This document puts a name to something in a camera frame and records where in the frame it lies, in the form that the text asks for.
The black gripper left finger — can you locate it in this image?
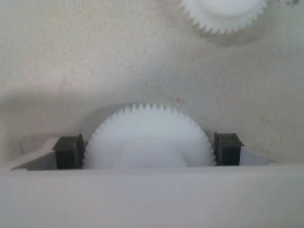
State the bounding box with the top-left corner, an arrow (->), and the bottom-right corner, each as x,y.
10,134 -> 84,171

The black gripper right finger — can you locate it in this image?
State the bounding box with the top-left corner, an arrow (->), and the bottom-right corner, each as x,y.
213,132 -> 271,167

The white large gear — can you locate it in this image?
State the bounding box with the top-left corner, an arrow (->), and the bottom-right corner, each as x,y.
83,102 -> 217,168

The white medium gear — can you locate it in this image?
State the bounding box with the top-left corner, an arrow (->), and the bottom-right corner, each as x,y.
178,0 -> 269,37

